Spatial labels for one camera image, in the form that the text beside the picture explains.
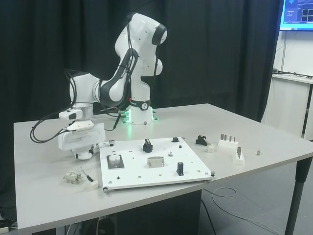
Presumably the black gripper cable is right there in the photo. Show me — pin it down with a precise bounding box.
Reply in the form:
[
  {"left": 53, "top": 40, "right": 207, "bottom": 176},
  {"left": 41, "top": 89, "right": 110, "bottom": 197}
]
[{"left": 29, "top": 14, "right": 162, "bottom": 144}]

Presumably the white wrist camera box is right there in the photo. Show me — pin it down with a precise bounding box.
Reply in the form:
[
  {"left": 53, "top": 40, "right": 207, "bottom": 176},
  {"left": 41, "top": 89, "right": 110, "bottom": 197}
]
[{"left": 58, "top": 109, "right": 83, "bottom": 121}]

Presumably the white task board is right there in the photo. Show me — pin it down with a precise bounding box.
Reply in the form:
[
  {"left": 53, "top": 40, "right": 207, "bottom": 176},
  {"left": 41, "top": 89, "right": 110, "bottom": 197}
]
[{"left": 98, "top": 136, "right": 216, "bottom": 194}]

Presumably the white round peg holder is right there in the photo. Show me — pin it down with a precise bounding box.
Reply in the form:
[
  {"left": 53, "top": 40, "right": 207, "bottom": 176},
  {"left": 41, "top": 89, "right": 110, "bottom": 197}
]
[{"left": 231, "top": 154, "right": 246, "bottom": 166}]

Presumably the white square peg holder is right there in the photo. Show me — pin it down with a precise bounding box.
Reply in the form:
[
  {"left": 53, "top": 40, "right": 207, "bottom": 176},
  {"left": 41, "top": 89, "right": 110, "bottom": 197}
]
[{"left": 217, "top": 139, "right": 238, "bottom": 149}]

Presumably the silver wrist ring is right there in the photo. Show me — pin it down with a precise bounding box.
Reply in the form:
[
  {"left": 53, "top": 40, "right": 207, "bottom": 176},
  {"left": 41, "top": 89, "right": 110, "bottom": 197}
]
[{"left": 81, "top": 105, "right": 94, "bottom": 121}]

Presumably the blue screen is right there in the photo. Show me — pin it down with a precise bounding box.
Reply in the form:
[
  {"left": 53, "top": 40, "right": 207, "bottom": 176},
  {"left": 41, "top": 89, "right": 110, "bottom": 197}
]
[{"left": 278, "top": 0, "right": 313, "bottom": 32}]

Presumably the black camera cable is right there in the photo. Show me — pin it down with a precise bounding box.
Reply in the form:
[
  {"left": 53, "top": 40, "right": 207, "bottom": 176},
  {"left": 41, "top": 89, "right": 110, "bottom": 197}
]
[{"left": 29, "top": 14, "right": 162, "bottom": 144}]

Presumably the white cabinet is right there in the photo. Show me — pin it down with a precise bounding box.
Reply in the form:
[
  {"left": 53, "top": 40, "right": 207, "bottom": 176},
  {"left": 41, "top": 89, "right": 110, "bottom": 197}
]
[{"left": 260, "top": 72, "right": 313, "bottom": 142}]

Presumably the black curtain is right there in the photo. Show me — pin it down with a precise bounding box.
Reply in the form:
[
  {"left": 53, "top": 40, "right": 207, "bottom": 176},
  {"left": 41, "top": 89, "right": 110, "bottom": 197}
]
[{"left": 0, "top": 0, "right": 286, "bottom": 222}]

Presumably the black Ethernet plug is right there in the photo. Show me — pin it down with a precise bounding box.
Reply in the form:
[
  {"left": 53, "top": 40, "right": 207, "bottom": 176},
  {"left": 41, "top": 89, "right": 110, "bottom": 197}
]
[{"left": 80, "top": 165, "right": 95, "bottom": 183}]

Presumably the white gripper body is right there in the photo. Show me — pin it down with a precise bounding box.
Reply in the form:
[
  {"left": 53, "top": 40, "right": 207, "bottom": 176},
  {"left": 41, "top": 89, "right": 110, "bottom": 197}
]
[{"left": 57, "top": 122, "right": 106, "bottom": 151}]

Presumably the flat white mounting plate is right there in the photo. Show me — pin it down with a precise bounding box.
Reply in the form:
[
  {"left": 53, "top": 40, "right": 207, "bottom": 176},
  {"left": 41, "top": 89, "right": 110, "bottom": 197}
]
[{"left": 67, "top": 119, "right": 95, "bottom": 132}]

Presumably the beige waterproof plug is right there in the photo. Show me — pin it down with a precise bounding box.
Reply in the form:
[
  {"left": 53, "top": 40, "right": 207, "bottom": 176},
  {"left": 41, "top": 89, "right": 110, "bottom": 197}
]
[{"left": 63, "top": 171, "right": 79, "bottom": 184}]

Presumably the black floor cable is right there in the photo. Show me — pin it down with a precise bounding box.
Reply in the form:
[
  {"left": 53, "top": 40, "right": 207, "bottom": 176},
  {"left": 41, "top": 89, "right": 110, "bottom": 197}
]
[{"left": 200, "top": 198, "right": 216, "bottom": 235}]

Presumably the white power strip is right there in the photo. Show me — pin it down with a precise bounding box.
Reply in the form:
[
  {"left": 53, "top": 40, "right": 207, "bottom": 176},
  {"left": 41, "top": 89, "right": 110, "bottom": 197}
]
[{"left": 0, "top": 217, "right": 18, "bottom": 233}]

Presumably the white medium gear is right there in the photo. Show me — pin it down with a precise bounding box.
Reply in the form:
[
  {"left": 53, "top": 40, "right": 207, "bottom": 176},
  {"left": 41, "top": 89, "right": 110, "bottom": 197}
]
[{"left": 109, "top": 153, "right": 122, "bottom": 167}]

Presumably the grey floor cable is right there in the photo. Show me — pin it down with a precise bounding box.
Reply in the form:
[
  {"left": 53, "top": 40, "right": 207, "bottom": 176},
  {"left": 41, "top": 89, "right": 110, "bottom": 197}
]
[{"left": 201, "top": 187, "right": 313, "bottom": 235}]

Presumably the black table leg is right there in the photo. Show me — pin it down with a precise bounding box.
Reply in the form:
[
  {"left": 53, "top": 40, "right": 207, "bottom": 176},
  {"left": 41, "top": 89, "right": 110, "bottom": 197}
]
[{"left": 284, "top": 156, "right": 313, "bottom": 235}]

